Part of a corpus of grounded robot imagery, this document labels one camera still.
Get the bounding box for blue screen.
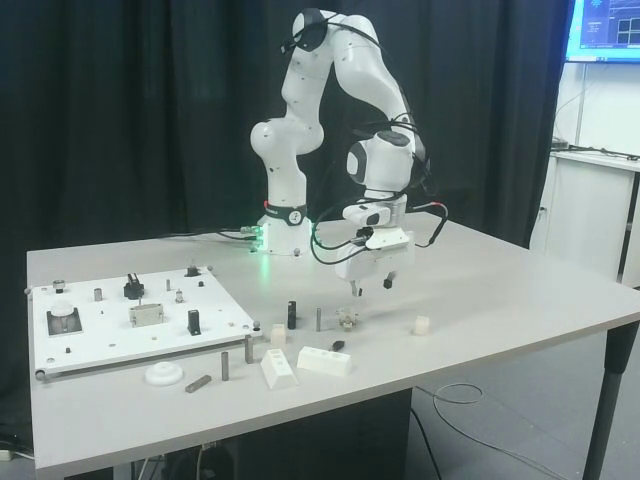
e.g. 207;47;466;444
563;0;640;65

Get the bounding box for flat white mounting plate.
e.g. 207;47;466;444
363;226;415;252

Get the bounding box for black base cables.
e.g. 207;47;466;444
215;225;267;246

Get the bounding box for black plug with clip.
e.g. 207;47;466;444
121;272;147;301

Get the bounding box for black curtain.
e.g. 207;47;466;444
0;0;572;451

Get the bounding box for white cabinet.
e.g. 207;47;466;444
528;148;640;290

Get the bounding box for small metal connector part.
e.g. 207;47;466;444
333;306;362;332

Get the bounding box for white task board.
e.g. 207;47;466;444
24;263;262;384

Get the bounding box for black table leg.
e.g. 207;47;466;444
581;318;640;480

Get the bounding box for thin black rod on wire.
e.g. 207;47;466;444
410;201;449;249

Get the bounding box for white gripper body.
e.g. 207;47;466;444
334;243;417;286

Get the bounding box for long white holder with holes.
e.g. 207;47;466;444
296;344;354;378

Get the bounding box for grey floor cable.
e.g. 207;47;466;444
410;382;640;477

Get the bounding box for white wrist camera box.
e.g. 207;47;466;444
341;201;393;228

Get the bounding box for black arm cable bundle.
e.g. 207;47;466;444
279;9;437;267

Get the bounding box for white large gear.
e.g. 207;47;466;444
144;363;184;388

